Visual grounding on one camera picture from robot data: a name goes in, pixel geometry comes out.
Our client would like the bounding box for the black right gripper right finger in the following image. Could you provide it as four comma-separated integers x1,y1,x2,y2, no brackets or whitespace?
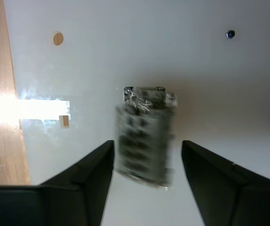
182,140,270,226

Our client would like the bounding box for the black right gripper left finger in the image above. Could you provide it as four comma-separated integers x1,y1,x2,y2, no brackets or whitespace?
0,140,115,226

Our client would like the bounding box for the grey HAN10E connector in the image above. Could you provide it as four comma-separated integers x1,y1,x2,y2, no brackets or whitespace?
114,90,178,190

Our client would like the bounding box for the grey HAN10E hub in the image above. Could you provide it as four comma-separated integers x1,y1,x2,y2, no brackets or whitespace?
122,86,167,95

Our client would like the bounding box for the white board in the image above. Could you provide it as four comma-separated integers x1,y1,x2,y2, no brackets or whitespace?
3,0,270,226

